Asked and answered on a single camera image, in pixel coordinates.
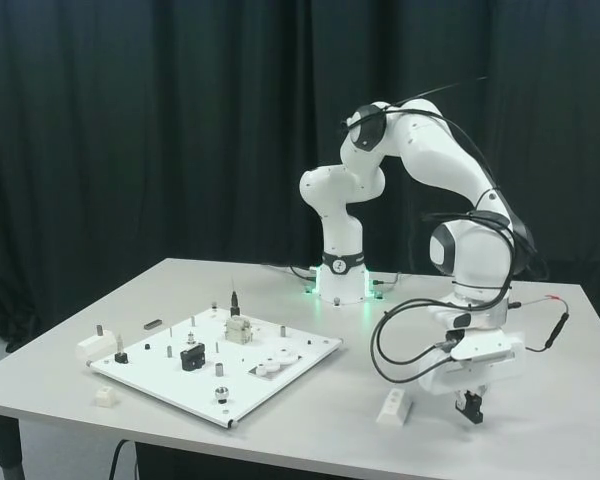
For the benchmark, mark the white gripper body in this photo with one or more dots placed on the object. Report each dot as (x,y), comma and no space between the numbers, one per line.
(495,370)

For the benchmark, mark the black D-SUB plug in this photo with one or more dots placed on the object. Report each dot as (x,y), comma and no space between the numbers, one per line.
(471,412)

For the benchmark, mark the white wedge holder with holes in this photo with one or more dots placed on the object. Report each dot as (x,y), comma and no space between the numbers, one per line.
(394,406)

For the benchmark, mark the thin black rod, red tag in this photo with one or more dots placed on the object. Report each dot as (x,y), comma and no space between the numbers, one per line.
(560,325)

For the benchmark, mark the white large gear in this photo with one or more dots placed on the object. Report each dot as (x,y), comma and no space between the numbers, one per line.
(286,357)

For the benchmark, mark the white medium gear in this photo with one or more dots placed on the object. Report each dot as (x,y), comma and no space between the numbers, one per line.
(273,367)

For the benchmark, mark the white small gear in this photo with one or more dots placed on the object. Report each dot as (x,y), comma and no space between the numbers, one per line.
(261,371)

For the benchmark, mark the beige connector block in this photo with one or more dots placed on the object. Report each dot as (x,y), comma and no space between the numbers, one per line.
(237,331)

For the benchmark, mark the metal bolt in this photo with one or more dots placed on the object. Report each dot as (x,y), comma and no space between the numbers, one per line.
(221,394)

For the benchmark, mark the metal round peg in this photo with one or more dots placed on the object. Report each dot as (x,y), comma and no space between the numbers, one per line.
(219,370)
(100,331)

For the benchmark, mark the black waterproof plug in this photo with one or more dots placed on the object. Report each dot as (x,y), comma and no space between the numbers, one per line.
(233,304)

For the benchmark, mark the metal BNC plug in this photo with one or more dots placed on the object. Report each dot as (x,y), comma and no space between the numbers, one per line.
(190,340)

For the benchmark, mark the white task board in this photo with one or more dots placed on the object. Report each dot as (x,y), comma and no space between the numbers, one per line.
(145,372)

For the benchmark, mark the small dark grey bar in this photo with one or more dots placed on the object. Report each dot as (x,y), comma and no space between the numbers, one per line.
(153,324)

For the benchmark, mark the small white holder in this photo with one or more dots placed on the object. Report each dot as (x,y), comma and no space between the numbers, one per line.
(104,397)

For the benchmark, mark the long white holder block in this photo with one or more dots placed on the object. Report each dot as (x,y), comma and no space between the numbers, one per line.
(94,345)

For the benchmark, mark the black curtain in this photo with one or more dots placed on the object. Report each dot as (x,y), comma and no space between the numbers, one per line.
(130,125)

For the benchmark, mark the dark table leg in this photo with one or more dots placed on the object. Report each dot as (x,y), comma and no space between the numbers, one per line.
(2,450)

